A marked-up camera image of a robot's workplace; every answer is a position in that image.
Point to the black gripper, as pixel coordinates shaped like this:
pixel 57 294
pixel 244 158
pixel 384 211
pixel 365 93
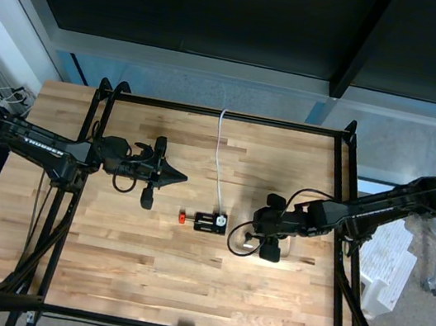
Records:
pixel 275 223
pixel 156 169

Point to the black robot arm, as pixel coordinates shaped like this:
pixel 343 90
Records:
pixel 381 211
pixel 37 143

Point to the white receptacle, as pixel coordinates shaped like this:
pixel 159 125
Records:
pixel 217 218

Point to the clear plastic tub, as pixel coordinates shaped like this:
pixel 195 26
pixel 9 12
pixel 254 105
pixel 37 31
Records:
pixel 287 248

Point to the small white block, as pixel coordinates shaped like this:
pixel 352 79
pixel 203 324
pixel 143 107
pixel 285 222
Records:
pixel 248 243

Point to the black vise with red knob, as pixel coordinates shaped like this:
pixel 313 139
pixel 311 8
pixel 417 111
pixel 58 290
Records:
pixel 204 221

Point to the black curved clamp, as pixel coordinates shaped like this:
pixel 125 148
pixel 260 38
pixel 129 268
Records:
pixel 118 85
pixel 350 126
pixel 103 83

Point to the white foam step block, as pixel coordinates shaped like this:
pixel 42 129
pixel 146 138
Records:
pixel 385 266

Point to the aluminium window frame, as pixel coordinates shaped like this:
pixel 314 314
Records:
pixel 217 66

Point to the black wall pillar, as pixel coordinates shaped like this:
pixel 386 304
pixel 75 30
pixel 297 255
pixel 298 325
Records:
pixel 358 48

